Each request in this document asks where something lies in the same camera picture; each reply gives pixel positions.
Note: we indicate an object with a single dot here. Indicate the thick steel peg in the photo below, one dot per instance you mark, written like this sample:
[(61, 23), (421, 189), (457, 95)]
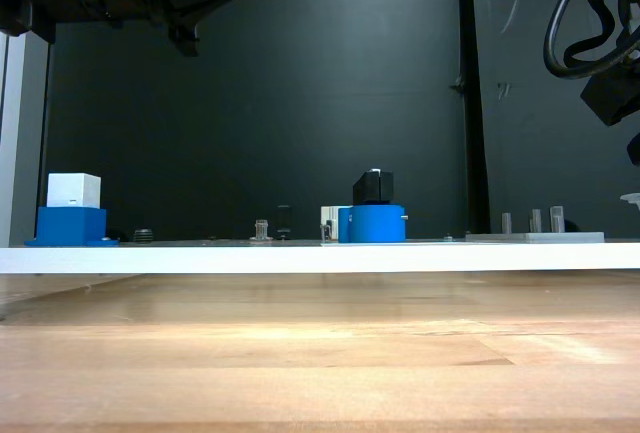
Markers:
[(557, 218)]

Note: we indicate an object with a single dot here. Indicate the medium steel peg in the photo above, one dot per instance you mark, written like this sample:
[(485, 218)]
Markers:
[(535, 220)]

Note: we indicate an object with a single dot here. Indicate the grey metal plate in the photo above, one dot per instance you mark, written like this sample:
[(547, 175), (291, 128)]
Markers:
[(550, 238)]

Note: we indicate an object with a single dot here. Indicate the thin steel peg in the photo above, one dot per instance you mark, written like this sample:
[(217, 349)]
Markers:
[(506, 223)]

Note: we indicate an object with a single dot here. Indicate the white cube block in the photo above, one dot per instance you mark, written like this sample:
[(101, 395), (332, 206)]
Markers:
[(72, 189)]

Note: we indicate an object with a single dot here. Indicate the black ridged plug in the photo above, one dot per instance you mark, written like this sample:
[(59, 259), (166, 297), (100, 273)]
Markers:
[(143, 235)]

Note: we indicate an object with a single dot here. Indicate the small black connector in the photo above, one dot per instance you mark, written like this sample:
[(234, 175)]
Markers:
[(284, 220)]

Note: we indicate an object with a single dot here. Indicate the small black knob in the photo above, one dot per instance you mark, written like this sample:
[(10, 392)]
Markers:
[(115, 234)]

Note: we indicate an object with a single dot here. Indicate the blue square base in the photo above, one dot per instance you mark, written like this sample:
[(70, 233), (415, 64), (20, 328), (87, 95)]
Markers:
[(70, 225)]

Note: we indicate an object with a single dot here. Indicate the white board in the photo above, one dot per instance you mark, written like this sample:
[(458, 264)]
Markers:
[(250, 258)]

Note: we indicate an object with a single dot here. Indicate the black block plug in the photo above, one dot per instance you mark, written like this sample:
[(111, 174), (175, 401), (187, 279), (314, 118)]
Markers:
[(372, 187)]

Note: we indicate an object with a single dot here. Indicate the blue round holder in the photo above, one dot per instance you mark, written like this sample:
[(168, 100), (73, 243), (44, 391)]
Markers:
[(375, 223)]

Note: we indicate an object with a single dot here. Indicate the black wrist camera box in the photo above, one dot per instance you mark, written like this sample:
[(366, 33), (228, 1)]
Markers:
[(612, 98)]

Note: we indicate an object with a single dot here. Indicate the black frame post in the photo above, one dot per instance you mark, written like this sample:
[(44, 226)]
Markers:
[(472, 103)]

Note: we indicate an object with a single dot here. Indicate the light grey frame post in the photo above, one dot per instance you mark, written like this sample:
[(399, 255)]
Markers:
[(20, 153)]

